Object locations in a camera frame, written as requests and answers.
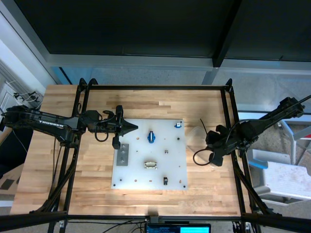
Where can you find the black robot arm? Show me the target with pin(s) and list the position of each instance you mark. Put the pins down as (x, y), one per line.
(48, 123)
(267, 120)

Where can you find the white mounting board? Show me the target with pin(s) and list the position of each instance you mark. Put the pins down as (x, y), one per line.
(141, 174)

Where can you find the grey metal plate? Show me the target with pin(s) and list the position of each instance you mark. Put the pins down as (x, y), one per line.
(122, 155)

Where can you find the white step stool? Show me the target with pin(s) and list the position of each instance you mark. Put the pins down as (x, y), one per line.
(284, 179)

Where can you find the clear plastic container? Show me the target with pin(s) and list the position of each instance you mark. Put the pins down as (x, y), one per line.
(194, 136)

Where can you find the screen with blue edge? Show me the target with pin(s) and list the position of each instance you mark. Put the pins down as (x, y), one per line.
(178, 228)

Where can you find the blue white connector housing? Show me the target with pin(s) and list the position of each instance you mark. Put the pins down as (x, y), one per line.
(151, 137)

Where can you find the beige multi-pin connector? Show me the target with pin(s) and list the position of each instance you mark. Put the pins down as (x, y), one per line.
(150, 165)

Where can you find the black flat pad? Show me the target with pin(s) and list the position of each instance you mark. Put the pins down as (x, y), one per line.
(6, 184)

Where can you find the black USB hub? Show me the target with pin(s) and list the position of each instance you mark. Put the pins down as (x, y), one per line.
(165, 180)

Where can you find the black aluminium frame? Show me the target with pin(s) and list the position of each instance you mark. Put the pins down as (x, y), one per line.
(158, 88)

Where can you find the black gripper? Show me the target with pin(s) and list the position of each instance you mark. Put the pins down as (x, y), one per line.
(119, 110)
(219, 145)

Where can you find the small black camera mount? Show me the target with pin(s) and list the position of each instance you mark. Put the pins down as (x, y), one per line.
(154, 218)

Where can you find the small blue white connector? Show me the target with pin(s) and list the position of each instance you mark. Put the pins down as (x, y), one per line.
(178, 125)

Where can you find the dark glass window pane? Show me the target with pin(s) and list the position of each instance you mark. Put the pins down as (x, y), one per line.
(121, 24)

